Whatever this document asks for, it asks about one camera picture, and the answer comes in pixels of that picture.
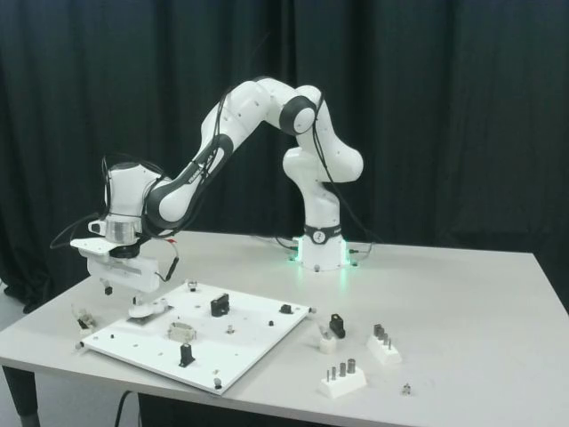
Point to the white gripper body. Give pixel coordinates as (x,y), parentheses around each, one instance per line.
(129,278)

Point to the white large gear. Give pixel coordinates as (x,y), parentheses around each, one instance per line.
(141,312)

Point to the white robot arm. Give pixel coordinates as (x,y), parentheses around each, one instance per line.
(338,155)

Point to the white medium gear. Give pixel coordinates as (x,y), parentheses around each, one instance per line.
(161,306)

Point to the black wrist band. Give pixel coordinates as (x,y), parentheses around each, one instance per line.
(126,252)

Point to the beige waterproof plug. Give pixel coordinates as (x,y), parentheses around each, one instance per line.
(89,318)

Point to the black Ethernet plug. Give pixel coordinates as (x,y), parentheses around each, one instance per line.
(82,323)

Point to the thin black rod red tag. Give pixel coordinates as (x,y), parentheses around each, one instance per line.
(173,269)

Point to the small white plug holder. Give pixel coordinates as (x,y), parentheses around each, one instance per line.
(328,347)
(85,331)

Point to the flat white mounting plate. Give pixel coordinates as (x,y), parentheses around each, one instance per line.
(91,244)

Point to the white task board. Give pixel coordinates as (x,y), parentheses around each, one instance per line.
(200,347)

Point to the black cabinet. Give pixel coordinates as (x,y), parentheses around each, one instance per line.
(200,413)

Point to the black table leg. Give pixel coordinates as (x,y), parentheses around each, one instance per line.
(22,396)

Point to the silver USB plug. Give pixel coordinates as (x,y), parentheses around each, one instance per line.
(324,332)

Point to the medium metal round peg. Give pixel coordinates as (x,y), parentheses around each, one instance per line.
(343,370)

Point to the white round peg holder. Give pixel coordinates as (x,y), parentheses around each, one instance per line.
(342,387)

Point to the large metal round peg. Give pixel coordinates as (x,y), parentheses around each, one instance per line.
(351,367)

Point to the large metal square peg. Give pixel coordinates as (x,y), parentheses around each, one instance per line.
(378,332)

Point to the medium metal square peg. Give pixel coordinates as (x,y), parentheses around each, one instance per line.
(385,339)

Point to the white square peg holder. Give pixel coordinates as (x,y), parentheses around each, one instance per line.
(384,353)

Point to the small metal square peg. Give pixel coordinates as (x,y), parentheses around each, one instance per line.
(390,345)

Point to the small metal bolt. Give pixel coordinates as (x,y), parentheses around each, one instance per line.
(405,389)

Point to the black curtain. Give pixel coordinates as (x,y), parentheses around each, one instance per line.
(444,111)

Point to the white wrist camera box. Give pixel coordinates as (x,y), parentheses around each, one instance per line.
(95,227)

